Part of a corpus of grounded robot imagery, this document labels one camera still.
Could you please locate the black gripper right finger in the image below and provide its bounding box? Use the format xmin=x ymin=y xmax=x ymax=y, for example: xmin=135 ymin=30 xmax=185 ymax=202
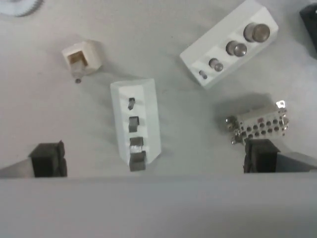
xmin=243 ymin=138 xmax=317 ymax=174

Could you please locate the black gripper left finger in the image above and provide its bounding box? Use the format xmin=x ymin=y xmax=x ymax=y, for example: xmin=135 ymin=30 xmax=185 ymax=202
xmin=0 ymin=139 xmax=68 ymax=179

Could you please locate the large metal square peg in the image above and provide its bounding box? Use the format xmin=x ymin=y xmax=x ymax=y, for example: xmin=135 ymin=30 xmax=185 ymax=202
xmin=128 ymin=150 xmax=147 ymax=172

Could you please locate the medium metal square peg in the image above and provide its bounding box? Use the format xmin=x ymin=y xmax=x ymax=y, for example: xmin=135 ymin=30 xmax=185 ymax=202
xmin=129 ymin=137 xmax=145 ymax=152

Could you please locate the small metal square peg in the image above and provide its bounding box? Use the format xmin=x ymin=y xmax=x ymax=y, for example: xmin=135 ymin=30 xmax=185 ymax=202
xmin=128 ymin=116 xmax=140 ymax=132

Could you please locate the small metal round peg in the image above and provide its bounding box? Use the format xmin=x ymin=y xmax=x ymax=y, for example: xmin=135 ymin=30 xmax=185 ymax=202
xmin=209 ymin=57 xmax=224 ymax=72

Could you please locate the white square peg holder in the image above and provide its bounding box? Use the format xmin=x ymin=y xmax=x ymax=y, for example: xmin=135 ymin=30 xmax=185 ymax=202
xmin=110 ymin=78 xmax=163 ymax=166

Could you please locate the medium metal round peg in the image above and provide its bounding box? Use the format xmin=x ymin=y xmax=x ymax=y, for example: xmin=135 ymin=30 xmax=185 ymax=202
xmin=225 ymin=39 xmax=247 ymax=57

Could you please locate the large metal round peg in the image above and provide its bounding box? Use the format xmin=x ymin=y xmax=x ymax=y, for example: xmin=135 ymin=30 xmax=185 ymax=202
xmin=243 ymin=21 xmax=271 ymax=43

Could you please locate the white round peg holder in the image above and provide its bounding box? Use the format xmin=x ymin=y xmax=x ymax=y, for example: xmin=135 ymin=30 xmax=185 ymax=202
xmin=179 ymin=0 xmax=279 ymax=90

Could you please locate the beige metal waterproof plug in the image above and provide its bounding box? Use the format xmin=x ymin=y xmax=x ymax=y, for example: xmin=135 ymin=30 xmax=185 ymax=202
xmin=224 ymin=99 xmax=290 ymax=146

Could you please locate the clear Ethernet plug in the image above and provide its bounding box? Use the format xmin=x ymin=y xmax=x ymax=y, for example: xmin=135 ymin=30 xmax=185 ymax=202
xmin=70 ymin=53 xmax=87 ymax=84

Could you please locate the white cube plug holder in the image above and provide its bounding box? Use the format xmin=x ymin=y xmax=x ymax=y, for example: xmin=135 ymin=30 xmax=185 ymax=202
xmin=61 ymin=39 xmax=103 ymax=75

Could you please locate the black D-SUB plug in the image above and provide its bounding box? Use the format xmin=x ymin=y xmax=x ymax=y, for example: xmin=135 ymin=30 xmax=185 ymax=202
xmin=299 ymin=2 xmax=317 ymax=60

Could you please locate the white large gear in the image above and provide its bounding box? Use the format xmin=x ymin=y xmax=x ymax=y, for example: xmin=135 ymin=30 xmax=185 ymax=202
xmin=0 ymin=0 xmax=46 ymax=17

